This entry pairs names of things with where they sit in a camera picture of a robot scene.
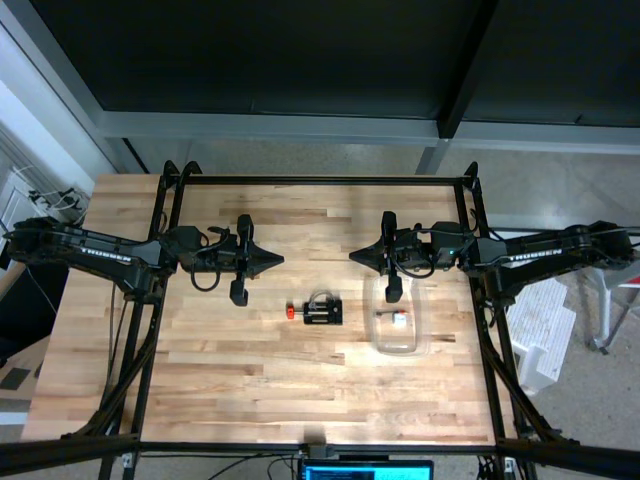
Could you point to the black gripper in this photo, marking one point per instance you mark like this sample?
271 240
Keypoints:
225 255
407 254

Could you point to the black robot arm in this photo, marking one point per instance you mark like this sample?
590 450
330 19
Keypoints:
540 255
100 247

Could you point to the small white block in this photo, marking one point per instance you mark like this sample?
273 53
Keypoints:
399 320

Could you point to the black vise with red knob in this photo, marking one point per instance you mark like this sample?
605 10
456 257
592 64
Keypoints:
325 316

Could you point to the clear plastic tub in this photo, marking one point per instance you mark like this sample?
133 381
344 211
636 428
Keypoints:
400 345

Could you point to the laptop screen with blue edge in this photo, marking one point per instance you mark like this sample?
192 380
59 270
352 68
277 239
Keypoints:
365 472

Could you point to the brown cardboard box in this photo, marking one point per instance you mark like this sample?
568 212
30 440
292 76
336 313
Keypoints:
25 362

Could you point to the grey metal partition rail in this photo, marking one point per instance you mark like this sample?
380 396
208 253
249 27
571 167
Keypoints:
250 125

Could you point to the black metal frame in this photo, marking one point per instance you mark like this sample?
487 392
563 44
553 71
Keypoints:
225 447

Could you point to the black partition post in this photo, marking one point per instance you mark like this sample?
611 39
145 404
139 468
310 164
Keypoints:
465 75

